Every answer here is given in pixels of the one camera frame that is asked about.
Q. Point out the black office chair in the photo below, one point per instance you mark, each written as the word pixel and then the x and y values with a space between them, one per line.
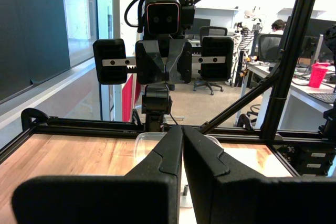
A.
pixel 208 85
pixel 269 47

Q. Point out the white desk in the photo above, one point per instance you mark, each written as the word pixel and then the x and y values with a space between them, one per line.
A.
pixel 299 98

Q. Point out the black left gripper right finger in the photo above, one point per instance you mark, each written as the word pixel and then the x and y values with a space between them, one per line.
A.
pixel 262 200

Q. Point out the black keyboard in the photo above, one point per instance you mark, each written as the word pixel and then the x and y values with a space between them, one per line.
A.
pixel 324 97

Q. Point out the black aluminium frame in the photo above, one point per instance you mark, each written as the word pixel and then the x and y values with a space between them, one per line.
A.
pixel 290 51

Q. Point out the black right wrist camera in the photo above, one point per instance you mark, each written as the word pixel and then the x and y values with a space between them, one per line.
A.
pixel 162 9

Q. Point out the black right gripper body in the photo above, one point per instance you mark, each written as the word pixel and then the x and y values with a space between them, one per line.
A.
pixel 110 48

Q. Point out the white task board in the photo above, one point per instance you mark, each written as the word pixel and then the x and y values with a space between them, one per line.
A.
pixel 187 216

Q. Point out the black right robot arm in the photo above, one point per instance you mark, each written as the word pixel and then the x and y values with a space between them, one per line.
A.
pixel 157 103

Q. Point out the clear plastic tub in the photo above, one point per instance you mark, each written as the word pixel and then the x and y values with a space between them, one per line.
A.
pixel 143 142

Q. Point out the person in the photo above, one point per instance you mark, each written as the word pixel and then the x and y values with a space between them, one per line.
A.
pixel 248 39
pixel 278 26

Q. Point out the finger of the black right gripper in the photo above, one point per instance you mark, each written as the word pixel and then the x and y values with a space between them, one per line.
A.
pixel 182 64
pixel 148 72

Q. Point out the red panel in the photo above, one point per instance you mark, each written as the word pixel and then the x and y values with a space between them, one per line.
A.
pixel 127 98

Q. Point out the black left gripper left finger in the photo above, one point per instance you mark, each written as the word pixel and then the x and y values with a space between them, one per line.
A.
pixel 105 200

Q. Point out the red plastic bin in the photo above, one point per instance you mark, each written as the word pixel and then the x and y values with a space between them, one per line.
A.
pixel 317 75

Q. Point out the black computer monitor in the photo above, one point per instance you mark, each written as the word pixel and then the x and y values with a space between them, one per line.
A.
pixel 313 32
pixel 200 26

